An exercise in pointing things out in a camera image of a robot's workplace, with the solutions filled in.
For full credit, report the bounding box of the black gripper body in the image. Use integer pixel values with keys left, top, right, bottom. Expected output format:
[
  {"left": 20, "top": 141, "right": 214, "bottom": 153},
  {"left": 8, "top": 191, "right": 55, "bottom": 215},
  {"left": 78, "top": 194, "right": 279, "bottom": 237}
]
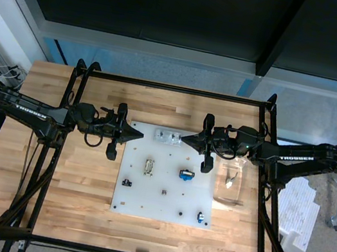
[
  {"left": 91, "top": 98, "right": 129, "bottom": 161},
  {"left": 196, "top": 113, "right": 235, "bottom": 178}
]

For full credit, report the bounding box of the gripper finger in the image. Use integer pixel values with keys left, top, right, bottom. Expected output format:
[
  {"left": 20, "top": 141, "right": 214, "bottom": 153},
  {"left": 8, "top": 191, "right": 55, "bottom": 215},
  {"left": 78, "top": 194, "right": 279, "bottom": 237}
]
[
  {"left": 181, "top": 126, "right": 207, "bottom": 143},
  {"left": 179, "top": 138, "right": 206, "bottom": 155},
  {"left": 122, "top": 119, "right": 147, "bottom": 137},
  {"left": 120, "top": 132, "right": 145, "bottom": 148}
]

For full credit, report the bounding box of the beige connector housing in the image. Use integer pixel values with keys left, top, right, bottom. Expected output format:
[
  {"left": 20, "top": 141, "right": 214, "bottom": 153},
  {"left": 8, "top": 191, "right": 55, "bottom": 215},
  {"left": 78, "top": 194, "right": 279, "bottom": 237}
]
[{"left": 142, "top": 157, "right": 157, "bottom": 178}]

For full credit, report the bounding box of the white taskboard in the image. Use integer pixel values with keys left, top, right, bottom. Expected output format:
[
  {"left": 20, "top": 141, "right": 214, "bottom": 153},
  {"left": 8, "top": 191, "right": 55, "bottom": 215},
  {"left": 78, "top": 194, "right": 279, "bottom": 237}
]
[{"left": 109, "top": 119, "right": 228, "bottom": 231}]

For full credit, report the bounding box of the clear acrylic block with pins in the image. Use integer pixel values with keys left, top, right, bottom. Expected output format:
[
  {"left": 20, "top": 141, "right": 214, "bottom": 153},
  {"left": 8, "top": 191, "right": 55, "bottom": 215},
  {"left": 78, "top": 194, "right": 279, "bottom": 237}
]
[{"left": 152, "top": 126, "right": 185, "bottom": 149}]

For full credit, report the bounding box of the blue and black socket block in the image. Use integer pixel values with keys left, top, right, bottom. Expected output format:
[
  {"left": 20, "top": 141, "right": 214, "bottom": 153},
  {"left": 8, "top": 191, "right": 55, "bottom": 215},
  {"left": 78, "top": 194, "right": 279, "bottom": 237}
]
[{"left": 178, "top": 166, "right": 196, "bottom": 183}]

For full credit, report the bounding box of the clear plastic tub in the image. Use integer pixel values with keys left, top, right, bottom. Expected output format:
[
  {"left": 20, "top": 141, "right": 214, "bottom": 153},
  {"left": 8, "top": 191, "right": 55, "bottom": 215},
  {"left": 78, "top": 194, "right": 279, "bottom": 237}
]
[{"left": 212, "top": 154, "right": 253, "bottom": 210}]

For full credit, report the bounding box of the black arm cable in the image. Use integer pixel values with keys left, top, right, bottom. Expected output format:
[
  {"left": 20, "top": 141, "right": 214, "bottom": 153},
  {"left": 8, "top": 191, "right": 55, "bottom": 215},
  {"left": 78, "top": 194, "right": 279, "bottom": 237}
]
[
  {"left": 212, "top": 123, "right": 246, "bottom": 163},
  {"left": 82, "top": 129, "right": 105, "bottom": 149}
]

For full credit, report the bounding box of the black wall post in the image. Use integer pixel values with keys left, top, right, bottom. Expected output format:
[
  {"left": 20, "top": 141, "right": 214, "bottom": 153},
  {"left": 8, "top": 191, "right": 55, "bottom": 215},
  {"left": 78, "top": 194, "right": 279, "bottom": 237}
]
[{"left": 254, "top": 0, "right": 309, "bottom": 82}]

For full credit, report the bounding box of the cable bundle with plugs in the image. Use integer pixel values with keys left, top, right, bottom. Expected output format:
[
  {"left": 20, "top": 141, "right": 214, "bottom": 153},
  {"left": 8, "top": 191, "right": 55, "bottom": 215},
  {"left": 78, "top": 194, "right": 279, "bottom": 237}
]
[{"left": 0, "top": 60, "right": 26, "bottom": 83}]

